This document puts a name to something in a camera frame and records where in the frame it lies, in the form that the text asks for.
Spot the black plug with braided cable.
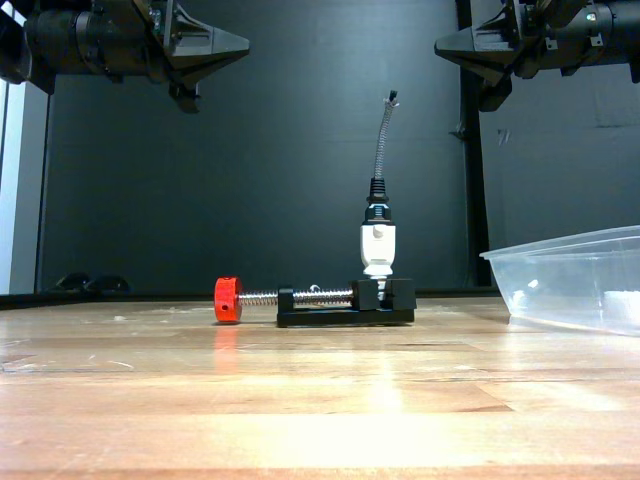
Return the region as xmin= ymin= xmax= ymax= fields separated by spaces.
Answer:
xmin=361 ymin=88 xmax=403 ymax=227

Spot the white power receptacle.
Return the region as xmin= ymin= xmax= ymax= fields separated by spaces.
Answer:
xmin=358 ymin=223 xmax=399 ymax=304

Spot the white square plug holder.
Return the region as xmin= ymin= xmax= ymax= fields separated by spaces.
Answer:
xmin=602 ymin=289 xmax=640 ymax=321

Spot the clear plastic tub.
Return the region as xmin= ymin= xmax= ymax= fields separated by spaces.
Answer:
xmin=478 ymin=225 xmax=640 ymax=337

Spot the black vise clamp, orange knob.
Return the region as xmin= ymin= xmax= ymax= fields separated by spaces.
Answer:
xmin=213 ymin=276 xmax=417 ymax=330

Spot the black curved frame bracket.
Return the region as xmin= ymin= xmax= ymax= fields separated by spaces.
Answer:
xmin=89 ymin=273 xmax=132 ymax=294
xmin=53 ymin=272 xmax=92 ymax=294

